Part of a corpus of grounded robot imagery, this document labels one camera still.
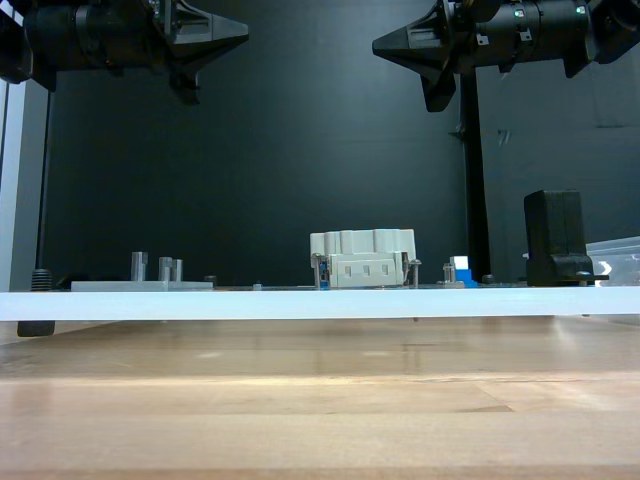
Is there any white taskboard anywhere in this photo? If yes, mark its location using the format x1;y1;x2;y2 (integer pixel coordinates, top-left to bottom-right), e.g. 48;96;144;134
0;288;640;323

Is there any black connector block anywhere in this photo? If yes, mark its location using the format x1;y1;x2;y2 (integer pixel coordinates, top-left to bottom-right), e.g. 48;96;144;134
523;189;611;288

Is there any black wall post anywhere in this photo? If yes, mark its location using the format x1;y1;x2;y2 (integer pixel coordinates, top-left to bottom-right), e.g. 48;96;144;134
452;69;494;284

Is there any black board foot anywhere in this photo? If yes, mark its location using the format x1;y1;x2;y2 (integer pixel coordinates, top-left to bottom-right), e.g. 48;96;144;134
16;320;56;338

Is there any clear plastic tub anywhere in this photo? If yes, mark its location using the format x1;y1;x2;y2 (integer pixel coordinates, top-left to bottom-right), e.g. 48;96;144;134
584;238;640;289

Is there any small blue white connector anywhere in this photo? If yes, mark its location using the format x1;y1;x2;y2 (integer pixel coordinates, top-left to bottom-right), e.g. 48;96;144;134
448;255;475;288

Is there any beige HAN10E base socket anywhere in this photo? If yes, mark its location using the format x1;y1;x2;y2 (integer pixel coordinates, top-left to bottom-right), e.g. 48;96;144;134
308;228;424;290

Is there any grey metal plate with posts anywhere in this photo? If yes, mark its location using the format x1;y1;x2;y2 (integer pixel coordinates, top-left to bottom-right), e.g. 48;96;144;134
70;251;215;293

